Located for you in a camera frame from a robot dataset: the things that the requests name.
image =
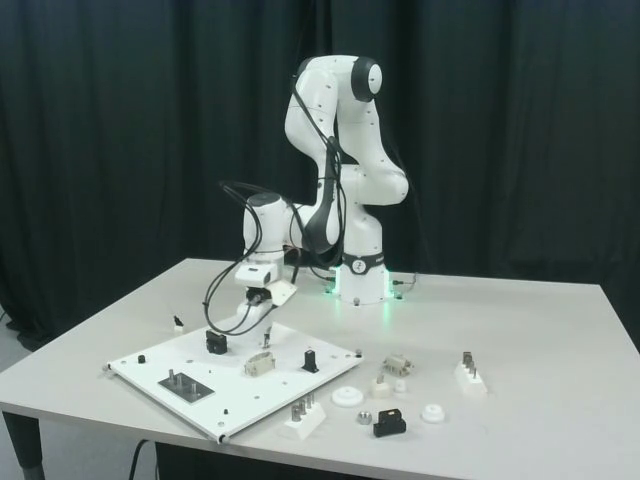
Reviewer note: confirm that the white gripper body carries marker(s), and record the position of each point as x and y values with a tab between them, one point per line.
255	320

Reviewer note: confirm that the metal BNC plug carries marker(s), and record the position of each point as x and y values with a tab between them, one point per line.
266	340

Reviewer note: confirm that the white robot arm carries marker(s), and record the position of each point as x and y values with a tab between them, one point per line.
365	150

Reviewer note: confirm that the flat white plate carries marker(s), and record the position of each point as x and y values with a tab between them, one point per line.
282	292

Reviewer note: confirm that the white box with dark window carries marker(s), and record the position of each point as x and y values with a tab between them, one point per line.
265	275

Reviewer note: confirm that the small white plug holder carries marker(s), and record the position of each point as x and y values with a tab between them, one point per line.
177	329

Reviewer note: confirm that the slim black plug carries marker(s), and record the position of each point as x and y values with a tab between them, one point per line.
176	320

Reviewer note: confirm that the small metal round peg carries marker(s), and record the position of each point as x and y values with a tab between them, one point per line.
310	401

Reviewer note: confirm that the medium metal round peg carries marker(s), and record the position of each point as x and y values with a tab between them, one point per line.
303	408

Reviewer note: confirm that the large metal round peg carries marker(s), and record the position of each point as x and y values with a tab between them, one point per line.
296	415

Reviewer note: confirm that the white task board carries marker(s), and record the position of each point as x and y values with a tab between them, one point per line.
150	370

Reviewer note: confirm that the white round peg holder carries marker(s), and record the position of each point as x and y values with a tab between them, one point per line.
305	427

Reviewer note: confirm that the white large gear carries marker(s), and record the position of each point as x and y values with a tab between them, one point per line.
347	396

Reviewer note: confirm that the cream small plug holder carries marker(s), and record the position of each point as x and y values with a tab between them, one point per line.
378	390

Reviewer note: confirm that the metal nut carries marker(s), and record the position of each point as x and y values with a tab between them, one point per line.
363	415

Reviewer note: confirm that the beige waterproof plug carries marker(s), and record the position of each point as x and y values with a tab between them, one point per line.
398	366

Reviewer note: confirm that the white small gear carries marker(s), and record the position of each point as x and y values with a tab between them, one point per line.
400	386

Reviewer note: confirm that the black D-SUB plug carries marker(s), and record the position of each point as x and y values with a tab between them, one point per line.
387	424

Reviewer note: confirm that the white medium gear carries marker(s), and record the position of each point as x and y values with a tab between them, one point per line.
432	413

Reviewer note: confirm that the large metal square peg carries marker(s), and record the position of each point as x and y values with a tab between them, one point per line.
467	359

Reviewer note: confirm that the medium metal square peg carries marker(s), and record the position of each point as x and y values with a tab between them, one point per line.
470	369

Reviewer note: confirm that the white square peg holder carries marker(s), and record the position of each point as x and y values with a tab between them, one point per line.
471	387

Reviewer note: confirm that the black table leg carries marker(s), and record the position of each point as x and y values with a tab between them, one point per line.
25	450

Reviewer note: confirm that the black curtain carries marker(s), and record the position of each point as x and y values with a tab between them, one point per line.
100	100

